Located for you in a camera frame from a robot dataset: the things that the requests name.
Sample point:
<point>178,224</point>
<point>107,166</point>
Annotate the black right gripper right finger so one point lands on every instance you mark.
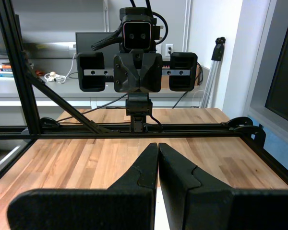
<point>230,210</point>

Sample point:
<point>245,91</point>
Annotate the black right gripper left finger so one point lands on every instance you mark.
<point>86,210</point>

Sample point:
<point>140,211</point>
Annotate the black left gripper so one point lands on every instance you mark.
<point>90,85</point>

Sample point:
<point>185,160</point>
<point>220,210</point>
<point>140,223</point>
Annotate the black and silver tripod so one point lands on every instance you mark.
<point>218,50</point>

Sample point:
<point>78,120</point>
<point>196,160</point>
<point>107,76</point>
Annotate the small red object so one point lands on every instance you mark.
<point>39,72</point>

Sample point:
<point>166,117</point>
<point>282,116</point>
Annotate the stack of books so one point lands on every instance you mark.
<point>3,72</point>

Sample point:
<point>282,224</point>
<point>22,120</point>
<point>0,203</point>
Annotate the white wall outlet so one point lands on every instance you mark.
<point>169,48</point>
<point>159,49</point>

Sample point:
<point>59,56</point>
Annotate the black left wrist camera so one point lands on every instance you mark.
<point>137,36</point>

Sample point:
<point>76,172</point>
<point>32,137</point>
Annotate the white wall shelf rail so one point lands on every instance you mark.
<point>105,14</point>
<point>188,24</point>

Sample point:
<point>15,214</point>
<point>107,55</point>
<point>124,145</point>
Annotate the black aluminium frame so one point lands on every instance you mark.
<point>18,72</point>

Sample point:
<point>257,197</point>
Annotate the grey window frame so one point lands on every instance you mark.
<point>264,72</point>

